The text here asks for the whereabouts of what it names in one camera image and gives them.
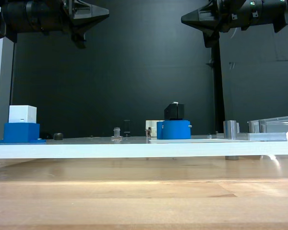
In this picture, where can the clear small connector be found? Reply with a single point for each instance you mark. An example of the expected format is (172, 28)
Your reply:
(116, 133)

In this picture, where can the grey metal partition frame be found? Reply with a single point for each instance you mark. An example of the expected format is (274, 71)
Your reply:
(2, 95)

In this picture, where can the black frame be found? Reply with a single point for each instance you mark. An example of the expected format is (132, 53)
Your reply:
(217, 95)

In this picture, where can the aluminium bar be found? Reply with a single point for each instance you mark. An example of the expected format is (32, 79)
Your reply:
(266, 136)

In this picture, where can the white connector housing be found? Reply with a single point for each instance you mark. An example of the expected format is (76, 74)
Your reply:
(151, 125)

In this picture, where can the blue square holder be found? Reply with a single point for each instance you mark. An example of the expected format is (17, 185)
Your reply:
(21, 133)

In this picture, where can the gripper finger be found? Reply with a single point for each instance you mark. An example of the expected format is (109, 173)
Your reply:
(204, 14)
(98, 12)
(206, 26)
(82, 24)

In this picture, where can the white cube block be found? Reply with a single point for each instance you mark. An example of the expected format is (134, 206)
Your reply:
(21, 113)

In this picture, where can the thin silver cylinder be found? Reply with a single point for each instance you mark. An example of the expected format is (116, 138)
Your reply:
(238, 128)

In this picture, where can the black plug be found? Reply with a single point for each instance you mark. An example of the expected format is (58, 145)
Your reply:
(174, 111)

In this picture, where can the blue round holder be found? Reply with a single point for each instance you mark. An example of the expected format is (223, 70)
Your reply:
(176, 130)

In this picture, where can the small metal clip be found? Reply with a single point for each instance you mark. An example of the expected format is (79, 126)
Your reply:
(147, 134)

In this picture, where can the silver 16mm cylinder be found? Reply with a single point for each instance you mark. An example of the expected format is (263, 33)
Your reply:
(230, 129)

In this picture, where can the black threaded screw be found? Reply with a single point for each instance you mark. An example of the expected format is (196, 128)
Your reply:
(58, 136)

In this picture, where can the black small socket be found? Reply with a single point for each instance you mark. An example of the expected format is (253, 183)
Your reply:
(127, 125)

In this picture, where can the clear plastic tub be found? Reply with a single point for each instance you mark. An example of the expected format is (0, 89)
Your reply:
(278, 124)

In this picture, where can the white board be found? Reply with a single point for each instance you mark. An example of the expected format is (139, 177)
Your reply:
(86, 149)

